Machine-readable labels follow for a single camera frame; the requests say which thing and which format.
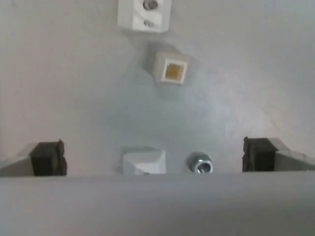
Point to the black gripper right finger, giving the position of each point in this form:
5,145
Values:
258,157

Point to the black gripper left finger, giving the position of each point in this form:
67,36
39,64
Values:
46,159

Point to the white square peg holder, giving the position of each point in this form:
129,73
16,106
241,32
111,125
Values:
157,62

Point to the white round peg holder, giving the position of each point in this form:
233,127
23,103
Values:
128,17

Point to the large metal round peg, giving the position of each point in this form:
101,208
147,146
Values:
150,4

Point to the metal bolt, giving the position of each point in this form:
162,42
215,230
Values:
199,162

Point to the white holder block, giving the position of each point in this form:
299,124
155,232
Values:
145,159

